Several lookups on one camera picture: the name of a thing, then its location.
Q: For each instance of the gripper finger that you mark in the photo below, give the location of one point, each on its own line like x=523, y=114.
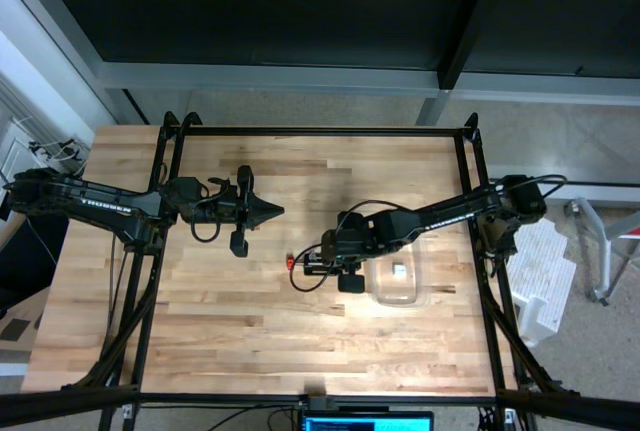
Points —
x=262, y=205
x=261, y=216

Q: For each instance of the grey metal chair frame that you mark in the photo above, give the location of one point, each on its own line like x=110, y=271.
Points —
x=604, y=261

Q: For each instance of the brown cardboard box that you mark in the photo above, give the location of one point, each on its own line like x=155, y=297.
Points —
x=25, y=313

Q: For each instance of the black clamp with red knob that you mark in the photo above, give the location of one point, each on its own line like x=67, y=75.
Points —
x=312, y=268

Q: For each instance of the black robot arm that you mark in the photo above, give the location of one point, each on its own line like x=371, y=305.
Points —
x=450, y=213
x=100, y=203

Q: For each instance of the laptop screen with blue edge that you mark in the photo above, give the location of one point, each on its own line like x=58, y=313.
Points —
x=365, y=423

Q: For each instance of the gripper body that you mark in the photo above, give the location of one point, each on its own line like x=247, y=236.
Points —
x=345, y=263
x=227, y=211

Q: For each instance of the white power strip with plugs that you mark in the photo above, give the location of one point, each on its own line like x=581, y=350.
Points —
x=55, y=151

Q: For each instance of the black metal frame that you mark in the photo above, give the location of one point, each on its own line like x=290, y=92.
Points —
x=65, y=402

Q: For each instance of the small white block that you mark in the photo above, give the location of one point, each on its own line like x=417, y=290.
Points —
x=398, y=269

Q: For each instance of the small black fixed camera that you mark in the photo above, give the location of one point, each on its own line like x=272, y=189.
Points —
x=316, y=397

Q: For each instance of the clear plastic tub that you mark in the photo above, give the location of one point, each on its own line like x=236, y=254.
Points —
x=400, y=296

